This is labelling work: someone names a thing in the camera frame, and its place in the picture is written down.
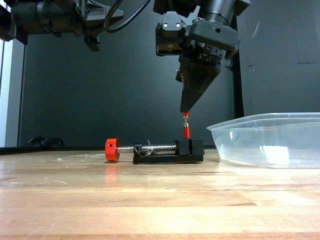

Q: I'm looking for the red RCA connector with wire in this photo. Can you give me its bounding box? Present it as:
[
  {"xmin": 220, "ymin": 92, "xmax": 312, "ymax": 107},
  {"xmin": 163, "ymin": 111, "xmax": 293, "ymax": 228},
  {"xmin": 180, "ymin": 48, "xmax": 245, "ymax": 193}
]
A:
[{"xmin": 179, "ymin": 69, "xmax": 191, "ymax": 124}]

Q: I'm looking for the red RCA socket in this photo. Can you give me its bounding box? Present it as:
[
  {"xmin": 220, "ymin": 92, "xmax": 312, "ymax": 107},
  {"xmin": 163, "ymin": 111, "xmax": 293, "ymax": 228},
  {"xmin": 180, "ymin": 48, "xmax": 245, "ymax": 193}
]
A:
[{"xmin": 183, "ymin": 122, "xmax": 192, "ymax": 140}]

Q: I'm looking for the black clamp with red knob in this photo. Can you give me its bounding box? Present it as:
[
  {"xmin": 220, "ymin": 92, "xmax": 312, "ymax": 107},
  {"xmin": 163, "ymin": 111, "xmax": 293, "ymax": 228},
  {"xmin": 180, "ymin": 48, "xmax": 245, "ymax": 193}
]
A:
[{"xmin": 104, "ymin": 138, "xmax": 205, "ymax": 165}]

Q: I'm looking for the small white block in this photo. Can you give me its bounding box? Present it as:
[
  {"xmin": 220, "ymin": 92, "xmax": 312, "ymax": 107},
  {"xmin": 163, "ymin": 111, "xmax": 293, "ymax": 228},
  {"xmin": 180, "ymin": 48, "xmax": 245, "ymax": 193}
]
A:
[{"xmin": 262, "ymin": 145, "xmax": 290, "ymax": 162}]

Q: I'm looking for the clear plastic tub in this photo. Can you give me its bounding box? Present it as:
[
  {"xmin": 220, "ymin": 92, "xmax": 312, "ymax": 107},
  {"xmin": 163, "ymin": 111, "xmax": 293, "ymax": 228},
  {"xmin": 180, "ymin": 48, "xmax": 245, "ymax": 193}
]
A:
[{"xmin": 206, "ymin": 112, "xmax": 320, "ymax": 170}]

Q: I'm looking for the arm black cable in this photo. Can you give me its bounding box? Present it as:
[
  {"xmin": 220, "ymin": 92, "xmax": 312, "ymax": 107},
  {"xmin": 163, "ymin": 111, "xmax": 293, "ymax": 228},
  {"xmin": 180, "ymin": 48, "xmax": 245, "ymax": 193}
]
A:
[{"xmin": 103, "ymin": 0, "xmax": 153, "ymax": 34}]

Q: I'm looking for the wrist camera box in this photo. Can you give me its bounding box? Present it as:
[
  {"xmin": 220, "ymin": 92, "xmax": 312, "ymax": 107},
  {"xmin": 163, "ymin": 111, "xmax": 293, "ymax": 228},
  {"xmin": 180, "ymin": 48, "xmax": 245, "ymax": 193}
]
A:
[{"xmin": 155, "ymin": 11, "xmax": 187, "ymax": 57}]

